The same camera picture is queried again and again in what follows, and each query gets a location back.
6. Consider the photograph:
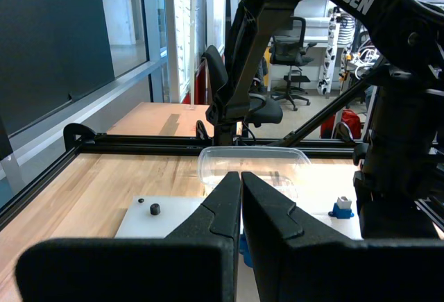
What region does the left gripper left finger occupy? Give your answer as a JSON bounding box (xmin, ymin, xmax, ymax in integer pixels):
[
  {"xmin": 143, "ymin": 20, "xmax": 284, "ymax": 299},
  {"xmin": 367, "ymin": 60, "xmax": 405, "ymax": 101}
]
[{"xmin": 15, "ymin": 171, "xmax": 242, "ymax": 302}]

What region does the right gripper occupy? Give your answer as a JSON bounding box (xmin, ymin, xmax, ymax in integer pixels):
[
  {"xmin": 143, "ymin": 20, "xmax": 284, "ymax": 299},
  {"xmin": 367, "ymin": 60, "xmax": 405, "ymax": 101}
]
[{"xmin": 212, "ymin": 123, "xmax": 242, "ymax": 147}]

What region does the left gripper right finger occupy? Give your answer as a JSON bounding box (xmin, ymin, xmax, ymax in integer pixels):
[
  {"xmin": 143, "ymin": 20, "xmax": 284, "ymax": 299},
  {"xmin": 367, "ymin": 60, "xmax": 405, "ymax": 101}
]
[{"xmin": 241, "ymin": 171, "xmax": 444, "ymax": 302}]

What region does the clear plastic container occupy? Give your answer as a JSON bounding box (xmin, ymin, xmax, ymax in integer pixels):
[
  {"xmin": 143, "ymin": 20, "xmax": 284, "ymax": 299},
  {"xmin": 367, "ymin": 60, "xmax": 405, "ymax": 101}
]
[{"xmin": 196, "ymin": 145, "xmax": 312, "ymax": 199}]

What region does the white task board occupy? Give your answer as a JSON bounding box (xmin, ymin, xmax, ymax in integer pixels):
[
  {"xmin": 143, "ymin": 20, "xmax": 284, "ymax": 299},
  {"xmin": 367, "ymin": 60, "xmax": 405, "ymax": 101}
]
[{"xmin": 114, "ymin": 196, "xmax": 364, "ymax": 302}]

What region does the blue socket block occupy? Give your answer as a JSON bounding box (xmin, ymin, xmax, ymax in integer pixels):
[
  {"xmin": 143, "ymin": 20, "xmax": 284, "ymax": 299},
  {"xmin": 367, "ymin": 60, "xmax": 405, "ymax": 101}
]
[
  {"xmin": 328, "ymin": 196, "xmax": 355, "ymax": 220},
  {"xmin": 238, "ymin": 234, "xmax": 256, "ymax": 267}
]

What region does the black office chair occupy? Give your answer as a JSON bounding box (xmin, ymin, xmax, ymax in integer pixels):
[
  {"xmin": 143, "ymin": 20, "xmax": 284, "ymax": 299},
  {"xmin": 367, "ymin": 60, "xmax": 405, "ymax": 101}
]
[
  {"xmin": 202, "ymin": 45, "xmax": 284, "ymax": 128},
  {"xmin": 268, "ymin": 16, "xmax": 318, "ymax": 112}
]

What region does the wooden side table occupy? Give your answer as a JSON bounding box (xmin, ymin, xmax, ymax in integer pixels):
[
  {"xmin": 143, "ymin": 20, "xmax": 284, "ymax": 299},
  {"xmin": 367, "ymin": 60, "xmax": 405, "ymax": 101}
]
[{"xmin": 106, "ymin": 102, "xmax": 244, "ymax": 137}]

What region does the red bag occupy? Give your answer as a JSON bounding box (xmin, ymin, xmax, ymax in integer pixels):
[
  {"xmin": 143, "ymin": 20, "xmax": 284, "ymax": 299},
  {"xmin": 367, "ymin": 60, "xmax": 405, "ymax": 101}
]
[{"xmin": 319, "ymin": 109, "xmax": 362, "ymax": 140}]

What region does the window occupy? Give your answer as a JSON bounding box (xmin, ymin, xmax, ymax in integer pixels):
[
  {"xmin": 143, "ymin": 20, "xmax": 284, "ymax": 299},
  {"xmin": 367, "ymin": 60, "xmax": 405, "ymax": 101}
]
[{"xmin": 96, "ymin": 0, "xmax": 167, "ymax": 77}]

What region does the black frame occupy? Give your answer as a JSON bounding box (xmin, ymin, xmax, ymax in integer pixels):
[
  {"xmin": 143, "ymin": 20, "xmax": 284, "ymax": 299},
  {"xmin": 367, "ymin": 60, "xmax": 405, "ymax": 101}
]
[{"xmin": 0, "ymin": 0, "xmax": 444, "ymax": 232}]

